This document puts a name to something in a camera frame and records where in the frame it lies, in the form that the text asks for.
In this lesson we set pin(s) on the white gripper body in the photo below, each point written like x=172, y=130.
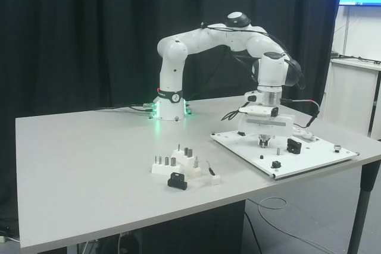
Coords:
x=265, y=126

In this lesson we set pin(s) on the metal BNC plug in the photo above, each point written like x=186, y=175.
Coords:
x=263, y=144

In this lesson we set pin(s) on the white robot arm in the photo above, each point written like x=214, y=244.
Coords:
x=172, y=72

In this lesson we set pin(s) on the white large gear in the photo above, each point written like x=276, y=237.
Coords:
x=296, y=131

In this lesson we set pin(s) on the white task board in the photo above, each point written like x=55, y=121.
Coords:
x=238, y=153

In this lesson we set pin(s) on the white medium gear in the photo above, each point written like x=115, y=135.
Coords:
x=304, y=135

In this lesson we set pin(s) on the white small gear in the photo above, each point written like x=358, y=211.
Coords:
x=313, y=137

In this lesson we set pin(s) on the small white plug holder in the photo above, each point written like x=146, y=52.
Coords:
x=215, y=179

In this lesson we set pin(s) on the metal bolt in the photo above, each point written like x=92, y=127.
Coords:
x=198, y=161

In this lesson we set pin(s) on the white bolt holder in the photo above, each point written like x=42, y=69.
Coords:
x=193, y=172

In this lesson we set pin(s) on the white tall peg holder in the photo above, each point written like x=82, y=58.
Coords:
x=181, y=159

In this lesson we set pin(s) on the white cabinet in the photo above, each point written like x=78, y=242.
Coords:
x=351, y=96

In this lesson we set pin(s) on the black D-SUB plug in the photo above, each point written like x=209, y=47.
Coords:
x=177, y=182

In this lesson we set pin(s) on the white long peg holder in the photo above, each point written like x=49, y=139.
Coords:
x=162, y=169

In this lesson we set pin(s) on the black table leg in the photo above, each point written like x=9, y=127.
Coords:
x=364, y=188

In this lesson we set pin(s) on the black box under table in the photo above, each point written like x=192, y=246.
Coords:
x=193, y=227

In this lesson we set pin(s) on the black curtains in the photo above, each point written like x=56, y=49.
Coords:
x=89, y=28

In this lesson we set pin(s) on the white power strip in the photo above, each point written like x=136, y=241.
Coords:
x=3, y=239

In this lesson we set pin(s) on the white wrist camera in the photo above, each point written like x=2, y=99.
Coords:
x=257, y=110

